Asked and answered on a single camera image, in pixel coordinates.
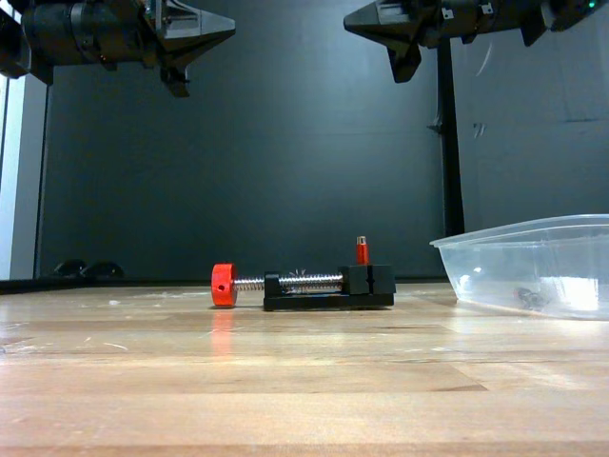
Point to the black rounded frame foot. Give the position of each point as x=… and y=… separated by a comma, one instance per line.
x=104, y=270
x=71, y=269

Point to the black metal table frame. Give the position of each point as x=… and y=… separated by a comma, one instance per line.
x=143, y=284

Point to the black vise with red knob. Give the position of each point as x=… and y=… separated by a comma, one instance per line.
x=371, y=285

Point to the clear plastic tub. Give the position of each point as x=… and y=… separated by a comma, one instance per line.
x=499, y=266

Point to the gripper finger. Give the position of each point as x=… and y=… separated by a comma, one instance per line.
x=395, y=35
x=209, y=24
x=390, y=13
x=195, y=50

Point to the black upright post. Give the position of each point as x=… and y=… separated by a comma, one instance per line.
x=452, y=166

